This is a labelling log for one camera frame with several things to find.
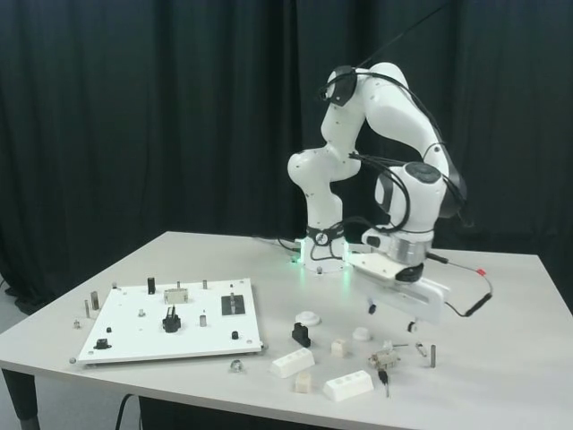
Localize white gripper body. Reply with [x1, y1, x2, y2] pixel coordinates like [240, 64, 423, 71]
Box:
[360, 277, 451, 324]

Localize white long peg holder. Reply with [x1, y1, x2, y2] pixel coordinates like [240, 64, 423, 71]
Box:
[322, 368, 375, 402]
[269, 348, 317, 380]

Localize white metal connector plug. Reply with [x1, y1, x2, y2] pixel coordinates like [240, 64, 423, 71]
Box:
[367, 340, 398, 371]

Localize small black plug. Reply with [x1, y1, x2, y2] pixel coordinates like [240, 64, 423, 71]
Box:
[376, 367, 392, 400]

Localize white large gear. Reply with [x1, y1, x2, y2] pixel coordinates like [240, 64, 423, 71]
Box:
[295, 309, 321, 329]

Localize black D-SUB plug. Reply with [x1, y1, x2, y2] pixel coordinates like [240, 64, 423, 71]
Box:
[290, 322, 313, 348]

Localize white task board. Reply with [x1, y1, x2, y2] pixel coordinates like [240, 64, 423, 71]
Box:
[76, 276, 267, 370]

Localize black curtain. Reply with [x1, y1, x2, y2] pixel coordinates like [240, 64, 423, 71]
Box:
[0, 0, 573, 310]

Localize black table leg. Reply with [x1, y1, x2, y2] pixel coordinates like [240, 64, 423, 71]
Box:
[1, 367, 38, 430]

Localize thin black rod on wire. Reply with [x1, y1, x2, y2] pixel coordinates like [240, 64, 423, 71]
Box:
[424, 251, 495, 318]

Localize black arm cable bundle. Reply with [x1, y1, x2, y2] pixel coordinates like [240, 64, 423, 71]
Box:
[319, 65, 472, 235]

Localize black overhead cable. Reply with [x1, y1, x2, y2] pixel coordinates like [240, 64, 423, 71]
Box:
[353, 0, 432, 73]

